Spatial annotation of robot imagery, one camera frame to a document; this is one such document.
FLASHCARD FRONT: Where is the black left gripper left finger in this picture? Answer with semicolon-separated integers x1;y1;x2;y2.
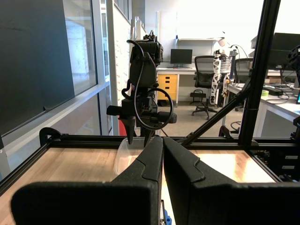
10;136;164;225

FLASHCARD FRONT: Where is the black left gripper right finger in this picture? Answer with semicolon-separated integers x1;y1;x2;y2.
163;137;300;225

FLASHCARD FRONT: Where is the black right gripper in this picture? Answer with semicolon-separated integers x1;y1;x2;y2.
106;89;178;148

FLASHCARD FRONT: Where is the blue connector housing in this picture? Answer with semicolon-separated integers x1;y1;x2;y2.
164;210;174;225

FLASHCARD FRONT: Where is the clear plastic tub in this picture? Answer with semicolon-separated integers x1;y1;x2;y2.
113;137;155;175

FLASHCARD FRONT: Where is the yellow drawer cabinet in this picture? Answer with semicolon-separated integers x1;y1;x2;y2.
157;74;178;107

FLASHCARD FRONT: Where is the white partition board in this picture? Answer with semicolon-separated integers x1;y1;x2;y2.
112;0;132;136

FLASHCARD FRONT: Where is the white office desk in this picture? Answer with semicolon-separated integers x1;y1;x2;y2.
226;82;300;138
156;66;235;105

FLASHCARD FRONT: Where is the black office chair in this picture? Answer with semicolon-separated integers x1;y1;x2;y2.
191;55;226;120
231;58;254;111

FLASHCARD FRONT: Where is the black computer monitor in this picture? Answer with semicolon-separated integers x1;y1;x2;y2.
267;32;300;70
170;48;193;69

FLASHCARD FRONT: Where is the white legged robot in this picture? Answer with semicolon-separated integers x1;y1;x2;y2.
210;50;233;106

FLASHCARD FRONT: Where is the black right arm cable loop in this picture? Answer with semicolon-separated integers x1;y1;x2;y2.
135;88;174;130

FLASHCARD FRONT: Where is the black aluminium frame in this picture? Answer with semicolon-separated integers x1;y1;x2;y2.
0;0;300;188

